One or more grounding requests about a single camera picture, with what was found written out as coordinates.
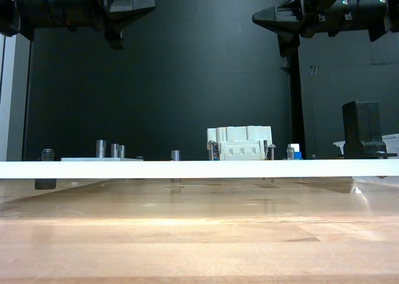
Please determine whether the thick steel round bar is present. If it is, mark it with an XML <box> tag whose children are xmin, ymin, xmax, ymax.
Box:
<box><xmin>95</xmin><ymin>140</ymin><xmax>108</xmax><ymax>159</ymax></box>

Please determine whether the beige connector housing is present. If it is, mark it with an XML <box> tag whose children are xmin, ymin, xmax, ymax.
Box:
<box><xmin>206</xmin><ymin>126</ymin><xmax>272</xmax><ymax>161</ymax></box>

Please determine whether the grey bar holder plate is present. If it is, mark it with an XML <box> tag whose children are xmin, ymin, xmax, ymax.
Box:
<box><xmin>60</xmin><ymin>157</ymin><xmax>145</xmax><ymax>163</ymax></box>

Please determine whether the clear plastic tub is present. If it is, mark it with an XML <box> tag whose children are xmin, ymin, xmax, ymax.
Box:
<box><xmin>333</xmin><ymin>133</ymin><xmax>399</xmax><ymax>160</ymax></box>

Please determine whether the black connector mount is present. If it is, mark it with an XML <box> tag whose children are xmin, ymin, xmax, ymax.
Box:
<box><xmin>342</xmin><ymin>101</ymin><xmax>398</xmax><ymax>159</ymax></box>

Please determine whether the black threaded standoff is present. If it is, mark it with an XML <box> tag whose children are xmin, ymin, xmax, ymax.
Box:
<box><xmin>34</xmin><ymin>148</ymin><xmax>57</xmax><ymax>191</ymax></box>

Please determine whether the black metal frame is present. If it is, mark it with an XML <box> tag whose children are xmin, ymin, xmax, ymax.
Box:
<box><xmin>280</xmin><ymin>55</ymin><xmax>306</xmax><ymax>161</ymax></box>

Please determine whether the blue and white socket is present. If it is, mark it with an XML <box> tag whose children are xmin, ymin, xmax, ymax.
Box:
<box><xmin>287</xmin><ymin>143</ymin><xmax>302</xmax><ymax>160</ymax></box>

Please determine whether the white taskboard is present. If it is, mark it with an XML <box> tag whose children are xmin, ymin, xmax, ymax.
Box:
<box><xmin>0</xmin><ymin>159</ymin><xmax>399</xmax><ymax>180</ymax></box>

